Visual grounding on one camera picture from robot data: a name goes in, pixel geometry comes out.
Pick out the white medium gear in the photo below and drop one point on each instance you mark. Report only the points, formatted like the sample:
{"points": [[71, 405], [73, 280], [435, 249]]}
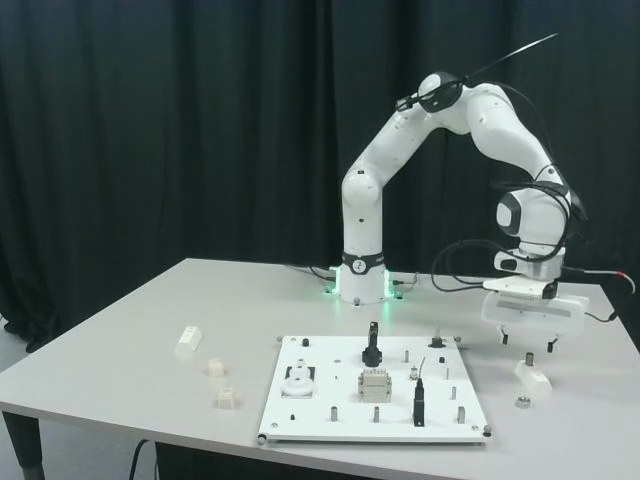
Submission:
{"points": [[301, 373]]}

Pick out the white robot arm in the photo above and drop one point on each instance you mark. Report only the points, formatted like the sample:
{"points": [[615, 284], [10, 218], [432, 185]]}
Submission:
{"points": [[390, 145]]}

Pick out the metal bolt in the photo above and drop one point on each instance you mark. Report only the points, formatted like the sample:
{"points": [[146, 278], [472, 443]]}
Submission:
{"points": [[438, 331]]}

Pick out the black waterproof plug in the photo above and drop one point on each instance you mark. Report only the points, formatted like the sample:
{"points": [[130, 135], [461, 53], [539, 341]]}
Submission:
{"points": [[371, 350]]}

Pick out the thin black rod red tag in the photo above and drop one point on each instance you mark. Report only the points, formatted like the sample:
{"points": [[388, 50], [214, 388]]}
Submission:
{"points": [[595, 273]]}

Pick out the metal D-SUB connector block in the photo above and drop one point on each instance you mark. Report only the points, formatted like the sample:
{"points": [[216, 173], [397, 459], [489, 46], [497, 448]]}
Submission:
{"points": [[373, 388]]}

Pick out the metal hex nut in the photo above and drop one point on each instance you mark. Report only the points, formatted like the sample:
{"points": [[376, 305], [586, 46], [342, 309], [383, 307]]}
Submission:
{"points": [[523, 401]]}

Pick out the small white holder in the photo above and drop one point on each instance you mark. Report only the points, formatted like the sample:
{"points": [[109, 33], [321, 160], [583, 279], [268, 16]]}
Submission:
{"points": [[215, 366], [226, 398]]}

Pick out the dark table leg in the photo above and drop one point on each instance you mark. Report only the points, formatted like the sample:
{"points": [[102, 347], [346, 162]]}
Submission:
{"points": [[22, 445]]}

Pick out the black USB plug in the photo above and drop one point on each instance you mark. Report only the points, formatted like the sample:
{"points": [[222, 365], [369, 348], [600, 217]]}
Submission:
{"points": [[419, 402]]}

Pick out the white large gear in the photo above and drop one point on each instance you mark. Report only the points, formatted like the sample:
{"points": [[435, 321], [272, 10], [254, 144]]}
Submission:
{"points": [[298, 388]]}

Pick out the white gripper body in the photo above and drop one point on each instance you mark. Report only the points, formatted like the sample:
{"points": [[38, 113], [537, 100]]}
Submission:
{"points": [[535, 312]]}

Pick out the black curtain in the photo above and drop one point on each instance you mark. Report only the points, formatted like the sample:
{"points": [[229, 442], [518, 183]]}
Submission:
{"points": [[150, 125]]}

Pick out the white task board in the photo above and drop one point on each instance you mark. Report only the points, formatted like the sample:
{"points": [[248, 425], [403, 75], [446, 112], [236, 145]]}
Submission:
{"points": [[340, 395]]}

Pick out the white long peg holder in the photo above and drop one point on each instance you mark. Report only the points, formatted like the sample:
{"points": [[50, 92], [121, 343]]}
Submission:
{"points": [[535, 381]]}

